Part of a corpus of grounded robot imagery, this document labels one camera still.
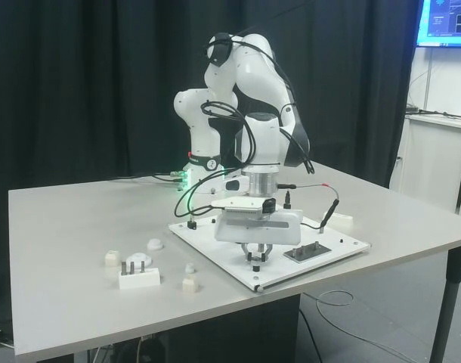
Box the black curtains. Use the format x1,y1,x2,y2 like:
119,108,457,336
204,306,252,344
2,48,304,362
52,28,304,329
0,0,419,334

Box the thin black rod red tag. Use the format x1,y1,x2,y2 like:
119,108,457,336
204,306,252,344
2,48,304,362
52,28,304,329
317,182,341,228

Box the looped black arm cable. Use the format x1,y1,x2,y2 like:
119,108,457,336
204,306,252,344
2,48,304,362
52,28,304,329
173,98,256,221

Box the blue screen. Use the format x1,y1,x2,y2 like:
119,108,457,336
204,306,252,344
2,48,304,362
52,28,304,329
415,0,461,48

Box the black base cables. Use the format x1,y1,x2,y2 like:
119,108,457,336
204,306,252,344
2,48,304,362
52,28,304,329
113,170,187,184

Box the white holder with holes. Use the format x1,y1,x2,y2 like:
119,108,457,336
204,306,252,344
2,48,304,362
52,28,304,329
322,212,353,225

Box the white peg holder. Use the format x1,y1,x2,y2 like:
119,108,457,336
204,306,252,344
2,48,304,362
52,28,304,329
117,265,163,290

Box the white large gear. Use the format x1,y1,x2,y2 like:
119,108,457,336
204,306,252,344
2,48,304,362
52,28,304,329
125,250,154,269

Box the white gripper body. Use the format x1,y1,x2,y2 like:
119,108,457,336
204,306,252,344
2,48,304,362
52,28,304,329
213,207,304,246

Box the white cabinet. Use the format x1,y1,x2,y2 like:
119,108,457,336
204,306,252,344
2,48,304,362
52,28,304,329
388,108,461,219

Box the grey floor cable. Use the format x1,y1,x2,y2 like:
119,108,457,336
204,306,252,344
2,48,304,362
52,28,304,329
314,290,449,363

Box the white task board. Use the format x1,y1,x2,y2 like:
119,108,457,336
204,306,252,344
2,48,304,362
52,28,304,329
168,209,370,293

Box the black table leg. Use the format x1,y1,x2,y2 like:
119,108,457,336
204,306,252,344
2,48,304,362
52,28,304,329
429,241,461,363

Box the long black arm cable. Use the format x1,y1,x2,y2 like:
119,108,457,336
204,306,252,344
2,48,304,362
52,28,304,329
200,33,315,175

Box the small white holder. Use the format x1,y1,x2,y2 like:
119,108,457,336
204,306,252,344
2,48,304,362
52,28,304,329
103,249,121,268
181,276,200,294

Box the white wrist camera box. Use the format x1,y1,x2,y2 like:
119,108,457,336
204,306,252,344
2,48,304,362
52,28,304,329
210,196,277,222

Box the silver wrist ring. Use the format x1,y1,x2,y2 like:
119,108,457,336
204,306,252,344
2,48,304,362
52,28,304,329
240,169,280,198

